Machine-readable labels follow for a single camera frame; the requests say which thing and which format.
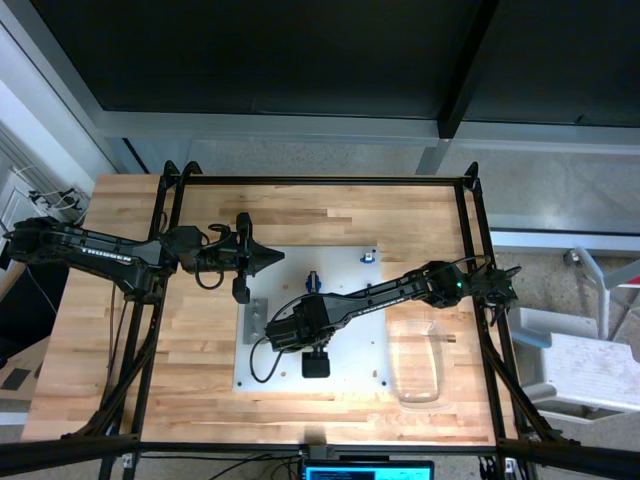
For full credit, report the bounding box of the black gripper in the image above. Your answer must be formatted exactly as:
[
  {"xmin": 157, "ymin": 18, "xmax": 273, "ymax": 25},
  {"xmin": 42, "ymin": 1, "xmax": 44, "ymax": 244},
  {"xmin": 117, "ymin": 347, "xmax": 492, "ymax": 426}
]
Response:
[
  {"xmin": 219, "ymin": 213, "xmax": 286, "ymax": 305},
  {"xmin": 293, "ymin": 295, "xmax": 332, "ymax": 380}
]

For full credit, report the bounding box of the white mounting board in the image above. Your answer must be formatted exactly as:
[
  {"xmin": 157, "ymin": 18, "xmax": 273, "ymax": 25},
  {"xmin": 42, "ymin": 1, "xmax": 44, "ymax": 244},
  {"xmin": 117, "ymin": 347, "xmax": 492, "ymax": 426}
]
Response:
[{"xmin": 232, "ymin": 244, "xmax": 389, "ymax": 395}]

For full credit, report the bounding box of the grey metal bar with screws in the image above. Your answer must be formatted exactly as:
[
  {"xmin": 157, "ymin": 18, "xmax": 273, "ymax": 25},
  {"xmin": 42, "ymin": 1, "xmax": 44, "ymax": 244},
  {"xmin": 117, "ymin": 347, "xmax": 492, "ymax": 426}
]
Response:
[{"xmin": 242, "ymin": 298, "xmax": 271, "ymax": 345}]

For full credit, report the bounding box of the clear plastic tub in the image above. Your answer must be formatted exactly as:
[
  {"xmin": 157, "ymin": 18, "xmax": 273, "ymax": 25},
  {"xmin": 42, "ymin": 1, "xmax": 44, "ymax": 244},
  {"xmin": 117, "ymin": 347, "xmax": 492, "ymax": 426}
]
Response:
[{"xmin": 387, "ymin": 319, "xmax": 457, "ymax": 414}]

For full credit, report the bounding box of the blue-edged screen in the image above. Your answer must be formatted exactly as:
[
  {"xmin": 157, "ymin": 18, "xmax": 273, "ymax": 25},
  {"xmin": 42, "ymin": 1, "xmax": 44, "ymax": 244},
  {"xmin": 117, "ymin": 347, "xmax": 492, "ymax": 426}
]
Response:
[{"xmin": 298, "ymin": 459, "xmax": 435, "ymax": 480}]

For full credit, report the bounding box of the cardboard box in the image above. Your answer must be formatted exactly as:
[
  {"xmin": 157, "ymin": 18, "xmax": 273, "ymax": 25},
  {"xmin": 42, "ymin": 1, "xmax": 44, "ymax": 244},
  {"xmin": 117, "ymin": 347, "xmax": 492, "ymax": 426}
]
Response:
[{"xmin": 0, "ymin": 337, "xmax": 51, "ymax": 401}]

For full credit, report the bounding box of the white step stool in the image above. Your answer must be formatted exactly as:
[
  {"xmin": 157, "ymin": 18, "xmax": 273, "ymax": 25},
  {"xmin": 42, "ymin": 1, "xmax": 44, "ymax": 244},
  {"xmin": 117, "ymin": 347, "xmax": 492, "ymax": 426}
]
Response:
[{"xmin": 509, "ymin": 305, "xmax": 640, "ymax": 426}]

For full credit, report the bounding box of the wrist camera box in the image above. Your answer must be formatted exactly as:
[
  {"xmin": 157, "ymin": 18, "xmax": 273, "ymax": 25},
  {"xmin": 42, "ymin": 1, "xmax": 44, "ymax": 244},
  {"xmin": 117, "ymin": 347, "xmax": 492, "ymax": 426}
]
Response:
[{"xmin": 265, "ymin": 319, "xmax": 301, "ymax": 354}]

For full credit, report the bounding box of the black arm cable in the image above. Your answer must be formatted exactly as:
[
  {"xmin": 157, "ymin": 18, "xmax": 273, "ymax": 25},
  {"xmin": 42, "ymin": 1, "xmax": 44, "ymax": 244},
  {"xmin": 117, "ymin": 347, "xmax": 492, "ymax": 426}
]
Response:
[
  {"xmin": 249, "ymin": 293, "xmax": 321, "ymax": 384},
  {"xmin": 193, "ymin": 223, "xmax": 232, "ymax": 291}
]

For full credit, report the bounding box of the small grey frame bracket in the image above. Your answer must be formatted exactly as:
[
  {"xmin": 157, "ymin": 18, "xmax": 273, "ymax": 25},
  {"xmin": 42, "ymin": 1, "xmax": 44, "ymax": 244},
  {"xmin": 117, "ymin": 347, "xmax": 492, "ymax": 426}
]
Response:
[{"xmin": 304, "ymin": 433, "xmax": 334, "ymax": 459}]

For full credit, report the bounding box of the black metal frame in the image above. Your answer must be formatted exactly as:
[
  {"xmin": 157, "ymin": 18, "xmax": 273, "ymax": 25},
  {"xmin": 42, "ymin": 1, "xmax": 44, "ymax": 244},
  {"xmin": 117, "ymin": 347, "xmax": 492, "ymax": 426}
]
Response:
[{"xmin": 0, "ymin": 159, "xmax": 640, "ymax": 480}]

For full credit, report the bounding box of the white cable bundle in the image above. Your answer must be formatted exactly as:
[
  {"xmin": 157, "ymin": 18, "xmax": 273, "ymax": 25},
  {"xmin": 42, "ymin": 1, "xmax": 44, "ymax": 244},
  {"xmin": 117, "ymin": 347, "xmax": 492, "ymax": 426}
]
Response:
[{"xmin": 27, "ymin": 187, "xmax": 89, "ymax": 221}]

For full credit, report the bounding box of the white metal chair frame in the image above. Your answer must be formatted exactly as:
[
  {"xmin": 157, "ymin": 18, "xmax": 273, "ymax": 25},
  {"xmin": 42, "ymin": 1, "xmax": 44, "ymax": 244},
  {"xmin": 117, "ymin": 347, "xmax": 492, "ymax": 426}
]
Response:
[{"xmin": 564, "ymin": 247, "xmax": 640, "ymax": 341}]

